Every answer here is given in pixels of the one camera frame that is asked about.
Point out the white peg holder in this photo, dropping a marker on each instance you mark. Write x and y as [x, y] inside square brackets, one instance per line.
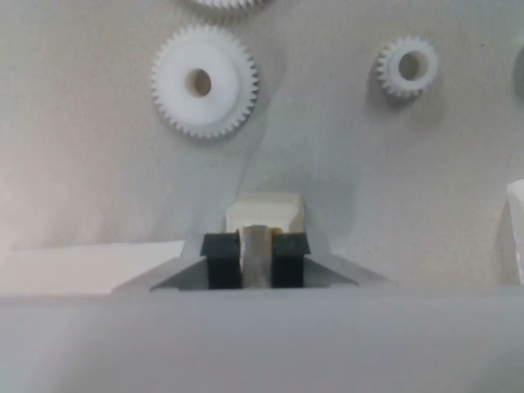
[516, 229]
[82, 266]

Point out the white small gear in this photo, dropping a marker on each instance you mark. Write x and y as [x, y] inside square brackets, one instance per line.
[425, 61]

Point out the small white plug holder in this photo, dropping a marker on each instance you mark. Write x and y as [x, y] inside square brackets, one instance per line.
[262, 209]

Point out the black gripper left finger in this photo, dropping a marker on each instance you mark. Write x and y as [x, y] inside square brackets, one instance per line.
[223, 262]

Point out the white large gear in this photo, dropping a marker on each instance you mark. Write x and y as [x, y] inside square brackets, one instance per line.
[221, 4]

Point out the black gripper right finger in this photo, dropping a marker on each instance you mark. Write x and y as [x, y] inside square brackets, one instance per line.
[288, 262]

